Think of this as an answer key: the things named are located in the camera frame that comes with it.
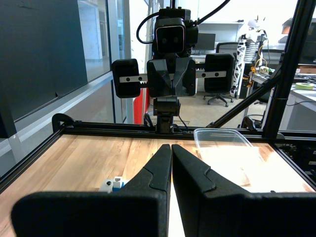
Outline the white lattice structure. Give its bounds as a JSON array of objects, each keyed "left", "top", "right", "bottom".
[{"left": 231, "top": 34, "right": 250, "bottom": 97}]

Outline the grey metal wall rail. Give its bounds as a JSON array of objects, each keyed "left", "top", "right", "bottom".
[{"left": 0, "top": 71, "right": 115, "bottom": 158}]

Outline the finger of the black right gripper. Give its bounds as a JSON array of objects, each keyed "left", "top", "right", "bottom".
[
  {"left": 172, "top": 58, "right": 198, "bottom": 97},
  {"left": 147, "top": 58, "right": 174, "bottom": 98}
]

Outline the small blue white connector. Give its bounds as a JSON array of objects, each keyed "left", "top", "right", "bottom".
[{"left": 112, "top": 175, "right": 129, "bottom": 193}]

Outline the clear plastic tub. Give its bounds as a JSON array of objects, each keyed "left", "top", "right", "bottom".
[{"left": 194, "top": 127, "right": 269, "bottom": 187}]

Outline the black office chair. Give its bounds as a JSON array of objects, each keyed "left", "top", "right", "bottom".
[{"left": 202, "top": 41, "right": 239, "bottom": 108}]

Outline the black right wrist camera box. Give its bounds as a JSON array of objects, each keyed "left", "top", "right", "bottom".
[{"left": 155, "top": 17, "right": 186, "bottom": 54}]

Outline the looped black camera cable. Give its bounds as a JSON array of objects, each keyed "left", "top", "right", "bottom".
[{"left": 136, "top": 12, "right": 161, "bottom": 45}]

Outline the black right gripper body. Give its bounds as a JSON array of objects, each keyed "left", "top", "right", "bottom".
[{"left": 111, "top": 52, "right": 236, "bottom": 99}]

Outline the white desk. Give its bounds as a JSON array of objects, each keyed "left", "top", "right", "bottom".
[{"left": 278, "top": 82, "right": 316, "bottom": 131}]

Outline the green tape roll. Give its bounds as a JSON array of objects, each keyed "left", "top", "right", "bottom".
[{"left": 295, "top": 82, "right": 315, "bottom": 90}]

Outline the red cabinet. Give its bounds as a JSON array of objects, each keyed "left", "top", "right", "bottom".
[{"left": 132, "top": 95, "right": 151, "bottom": 124}]

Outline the long black arm cable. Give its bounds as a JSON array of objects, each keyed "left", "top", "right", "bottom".
[{"left": 197, "top": 0, "right": 231, "bottom": 25}]

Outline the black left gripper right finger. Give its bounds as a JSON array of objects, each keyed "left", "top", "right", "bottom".
[{"left": 172, "top": 144, "right": 316, "bottom": 237}]

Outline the black computer monitor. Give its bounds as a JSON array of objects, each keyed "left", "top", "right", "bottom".
[{"left": 192, "top": 33, "right": 216, "bottom": 52}]

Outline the black table frame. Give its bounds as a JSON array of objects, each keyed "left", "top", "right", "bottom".
[{"left": 0, "top": 0, "right": 316, "bottom": 196}]

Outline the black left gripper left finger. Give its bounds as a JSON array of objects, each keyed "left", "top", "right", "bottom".
[{"left": 11, "top": 144, "right": 172, "bottom": 237}]

